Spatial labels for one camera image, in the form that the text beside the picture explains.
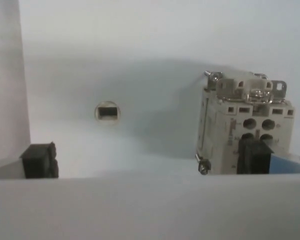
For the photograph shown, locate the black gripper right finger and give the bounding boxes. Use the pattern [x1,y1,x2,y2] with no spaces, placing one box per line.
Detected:
[236,138,300,175]

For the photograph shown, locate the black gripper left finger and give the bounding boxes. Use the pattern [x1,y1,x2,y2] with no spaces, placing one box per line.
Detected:
[0,141,60,180]

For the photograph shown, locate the grey waterproof plug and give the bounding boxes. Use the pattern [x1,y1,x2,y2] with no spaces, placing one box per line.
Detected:
[201,71,297,175]

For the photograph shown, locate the white task board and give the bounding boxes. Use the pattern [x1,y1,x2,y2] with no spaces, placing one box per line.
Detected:
[19,0,300,180]

